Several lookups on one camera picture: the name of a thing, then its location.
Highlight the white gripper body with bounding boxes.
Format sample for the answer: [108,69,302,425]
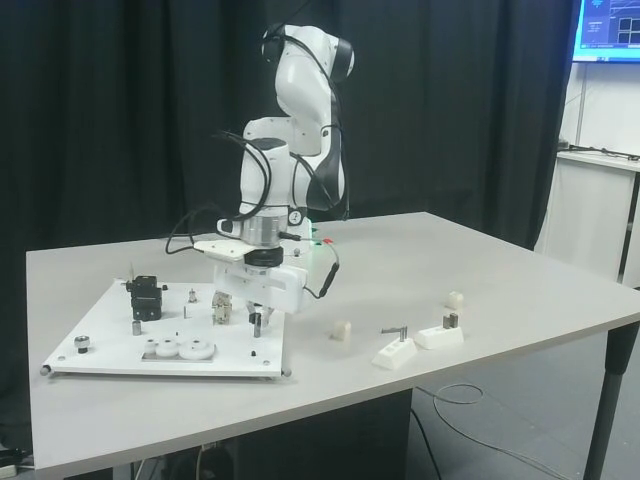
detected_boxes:
[213,259,308,316]

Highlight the white round peg holder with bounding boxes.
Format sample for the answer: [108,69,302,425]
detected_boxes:
[370,335,417,372]

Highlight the white square peg holder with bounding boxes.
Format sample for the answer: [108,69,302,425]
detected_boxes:
[414,324,466,351]

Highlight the flat white mounting plate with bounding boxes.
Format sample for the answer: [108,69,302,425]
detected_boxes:
[193,239,257,264]

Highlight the white large gear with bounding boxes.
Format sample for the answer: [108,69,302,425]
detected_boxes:
[178,336,217,363]

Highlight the white task board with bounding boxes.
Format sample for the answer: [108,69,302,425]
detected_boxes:
[39,277,294,383]

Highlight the black D-SUB plug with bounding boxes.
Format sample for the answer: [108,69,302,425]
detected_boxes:
[128,273,163,322]

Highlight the black box under table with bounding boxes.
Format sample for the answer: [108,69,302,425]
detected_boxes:
[219,385,415,480]

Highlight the black curtain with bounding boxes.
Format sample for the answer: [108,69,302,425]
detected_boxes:
[0,0,581,451]

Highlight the white cabinet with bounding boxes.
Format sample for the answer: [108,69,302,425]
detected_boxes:
[535,148,640,290]

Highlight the grey table leg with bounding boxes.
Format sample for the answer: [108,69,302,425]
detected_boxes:
[583,319,630,480]

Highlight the blue screen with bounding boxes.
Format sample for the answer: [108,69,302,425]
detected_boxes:
[571,0,640,64]

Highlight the silver wrist ring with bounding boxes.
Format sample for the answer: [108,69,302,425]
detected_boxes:
[239,215,284,249]

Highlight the black camera cable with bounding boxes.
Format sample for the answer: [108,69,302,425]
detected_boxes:
[166,128,274,257]

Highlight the black floor cable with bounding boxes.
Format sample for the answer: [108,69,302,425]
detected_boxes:
[410,383,591,480]

